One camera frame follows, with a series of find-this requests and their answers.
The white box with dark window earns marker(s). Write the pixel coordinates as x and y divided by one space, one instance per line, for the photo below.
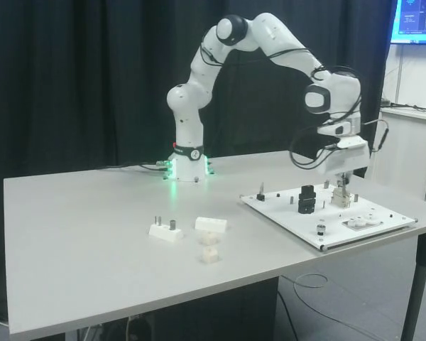
332 128

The white peg holder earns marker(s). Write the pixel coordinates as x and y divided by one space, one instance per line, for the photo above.
165 234

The blue screen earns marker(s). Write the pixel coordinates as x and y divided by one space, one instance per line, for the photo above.
417 19

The black plug with metal tip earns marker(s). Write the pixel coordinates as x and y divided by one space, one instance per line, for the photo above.
260 194

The white large gear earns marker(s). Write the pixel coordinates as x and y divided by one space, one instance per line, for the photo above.
371 219

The black table leg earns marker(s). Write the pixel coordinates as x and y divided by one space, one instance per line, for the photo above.
420 277

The beige connector block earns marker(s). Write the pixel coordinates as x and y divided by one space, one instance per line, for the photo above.
341 199

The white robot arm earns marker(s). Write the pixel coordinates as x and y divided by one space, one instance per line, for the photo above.
190 117

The white task board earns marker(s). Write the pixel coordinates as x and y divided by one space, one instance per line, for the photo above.
294 220

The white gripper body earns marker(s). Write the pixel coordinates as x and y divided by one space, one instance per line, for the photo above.
344 161

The thick metal round peg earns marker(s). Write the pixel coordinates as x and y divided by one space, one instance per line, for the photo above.
172 225

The metal BNC plug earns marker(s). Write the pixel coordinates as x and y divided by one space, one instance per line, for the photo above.
319 229

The white cabinet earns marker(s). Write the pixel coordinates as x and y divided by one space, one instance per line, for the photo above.
408 152

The white medium gear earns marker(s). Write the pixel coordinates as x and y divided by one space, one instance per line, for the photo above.
358 222

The long white holder with holes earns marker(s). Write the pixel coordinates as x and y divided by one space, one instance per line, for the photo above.
211 223

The black curtains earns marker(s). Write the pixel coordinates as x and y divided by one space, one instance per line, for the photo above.
57 71

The black D-SUB plug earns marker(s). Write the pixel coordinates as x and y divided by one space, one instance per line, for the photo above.
307 200

